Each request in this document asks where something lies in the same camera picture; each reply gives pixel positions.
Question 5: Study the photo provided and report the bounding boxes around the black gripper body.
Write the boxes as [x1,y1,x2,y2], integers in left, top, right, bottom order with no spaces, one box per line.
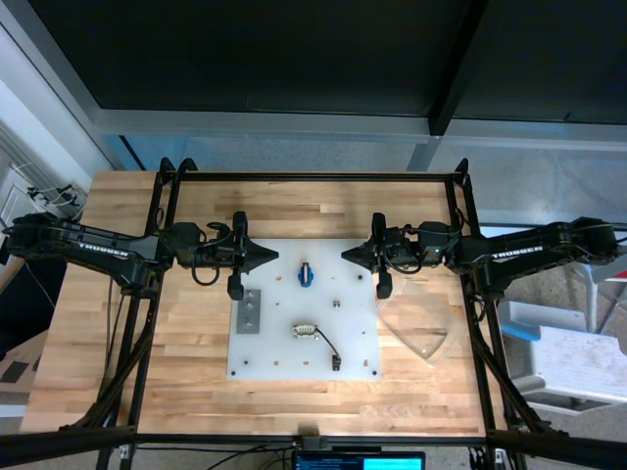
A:
[370,212,421,301]
[200,211,253,302]

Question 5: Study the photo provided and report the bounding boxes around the screen with blue edge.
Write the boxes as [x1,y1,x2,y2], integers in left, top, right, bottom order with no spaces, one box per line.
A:
[292,449,426,470]

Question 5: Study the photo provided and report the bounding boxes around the white speckled panel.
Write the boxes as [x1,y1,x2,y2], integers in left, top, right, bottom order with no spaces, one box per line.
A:
[531,325,627,408]

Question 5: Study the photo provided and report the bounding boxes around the white power strip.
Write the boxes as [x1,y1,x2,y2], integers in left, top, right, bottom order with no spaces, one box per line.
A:
[26,183,83,208]

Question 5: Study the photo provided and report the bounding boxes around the cardboard box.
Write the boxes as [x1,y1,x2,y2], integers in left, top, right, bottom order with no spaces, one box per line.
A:
[0,330,50,417]

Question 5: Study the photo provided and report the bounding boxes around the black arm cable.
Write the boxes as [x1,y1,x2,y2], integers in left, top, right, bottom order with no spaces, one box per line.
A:
[190,221,230,287]

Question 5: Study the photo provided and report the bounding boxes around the white board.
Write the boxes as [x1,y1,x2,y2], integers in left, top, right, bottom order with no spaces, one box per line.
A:
[224,238,383,382]

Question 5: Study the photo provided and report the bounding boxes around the grey metal plate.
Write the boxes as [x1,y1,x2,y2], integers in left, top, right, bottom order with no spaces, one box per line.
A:
[233,288,262,335]

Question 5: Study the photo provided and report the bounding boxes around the black metal frame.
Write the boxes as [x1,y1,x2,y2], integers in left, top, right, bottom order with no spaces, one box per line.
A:
[0,157,627,470]

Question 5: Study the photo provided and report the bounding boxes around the clear plastic tub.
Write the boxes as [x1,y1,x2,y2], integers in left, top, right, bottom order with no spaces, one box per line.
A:
[375,276,459,371]

